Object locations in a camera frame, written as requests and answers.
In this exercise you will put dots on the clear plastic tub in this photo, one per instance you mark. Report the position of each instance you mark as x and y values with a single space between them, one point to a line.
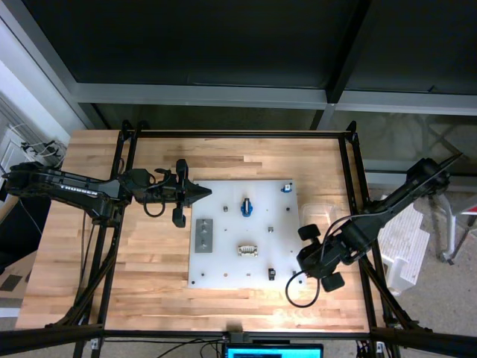
316 212

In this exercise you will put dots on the grey metal plate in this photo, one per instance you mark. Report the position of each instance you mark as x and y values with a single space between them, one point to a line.
208 236

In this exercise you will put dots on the beige connector housing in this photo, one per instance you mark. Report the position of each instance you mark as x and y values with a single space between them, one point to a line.
248 250

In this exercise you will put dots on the white taskboard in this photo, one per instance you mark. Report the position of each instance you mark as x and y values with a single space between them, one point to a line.
227 257

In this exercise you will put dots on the white plastic step stool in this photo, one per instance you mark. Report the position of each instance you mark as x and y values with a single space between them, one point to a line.
406 253

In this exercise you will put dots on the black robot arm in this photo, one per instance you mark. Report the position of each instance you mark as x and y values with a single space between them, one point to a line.
410 190
74 188

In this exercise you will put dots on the grey metal beam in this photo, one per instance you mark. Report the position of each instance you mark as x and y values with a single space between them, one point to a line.
205 95

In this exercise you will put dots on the black connector socket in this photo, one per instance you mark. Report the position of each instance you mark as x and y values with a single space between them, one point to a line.
271 274

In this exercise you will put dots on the black metal frame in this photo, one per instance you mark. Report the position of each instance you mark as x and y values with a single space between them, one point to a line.
231 134

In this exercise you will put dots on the laptop screen with blue edge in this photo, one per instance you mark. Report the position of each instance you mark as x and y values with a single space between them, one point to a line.
274 352

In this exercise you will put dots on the white power strip with plugs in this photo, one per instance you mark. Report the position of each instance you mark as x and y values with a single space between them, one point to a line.
37 149

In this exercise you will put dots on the cardboard box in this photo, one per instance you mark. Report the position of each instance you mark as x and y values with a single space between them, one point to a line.
15 276

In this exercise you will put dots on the white metal chair frame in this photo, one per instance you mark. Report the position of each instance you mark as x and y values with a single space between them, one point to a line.
451 231

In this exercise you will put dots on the blue clamp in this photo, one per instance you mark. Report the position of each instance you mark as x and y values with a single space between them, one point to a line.
246 212

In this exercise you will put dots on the small blue holder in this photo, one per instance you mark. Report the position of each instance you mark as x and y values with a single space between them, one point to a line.
286 188

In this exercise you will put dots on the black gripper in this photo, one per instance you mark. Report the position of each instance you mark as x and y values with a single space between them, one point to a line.
181 194
326 257

